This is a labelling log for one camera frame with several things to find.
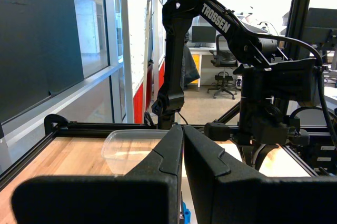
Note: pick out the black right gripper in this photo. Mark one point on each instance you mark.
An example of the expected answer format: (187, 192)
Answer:
(263, 118)

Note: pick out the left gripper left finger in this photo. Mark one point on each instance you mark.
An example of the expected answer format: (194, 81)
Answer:
(105, 200)

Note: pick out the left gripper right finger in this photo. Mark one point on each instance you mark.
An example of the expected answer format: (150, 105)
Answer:
(263, 200)

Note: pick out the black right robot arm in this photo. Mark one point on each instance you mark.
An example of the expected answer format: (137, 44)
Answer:
(173, 63)

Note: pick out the dark monitor on arm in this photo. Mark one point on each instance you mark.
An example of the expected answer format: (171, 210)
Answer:
(321, 26)

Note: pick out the clear plastic container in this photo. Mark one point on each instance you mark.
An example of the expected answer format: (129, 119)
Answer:
(126, 150)

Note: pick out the blue and black socket block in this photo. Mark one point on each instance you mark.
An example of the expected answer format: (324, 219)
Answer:
(186, 213)

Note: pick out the white board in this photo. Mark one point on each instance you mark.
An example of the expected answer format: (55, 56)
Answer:
(185, 187)

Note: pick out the black office chair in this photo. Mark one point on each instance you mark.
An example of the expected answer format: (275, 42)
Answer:
(223, 61)

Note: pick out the yellow cabinet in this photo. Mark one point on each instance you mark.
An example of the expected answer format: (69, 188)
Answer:
(196, 66)

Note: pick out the white desk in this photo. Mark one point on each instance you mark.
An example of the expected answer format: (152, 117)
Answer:
(208, 50)

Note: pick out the black desk monitor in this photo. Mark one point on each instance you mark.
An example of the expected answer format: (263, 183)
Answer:
(204, 36)

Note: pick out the black aluminium frame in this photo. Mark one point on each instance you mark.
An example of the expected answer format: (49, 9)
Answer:
(79, 125)

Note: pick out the grey window frame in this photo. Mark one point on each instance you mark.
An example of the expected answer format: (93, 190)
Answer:
(116, 50)

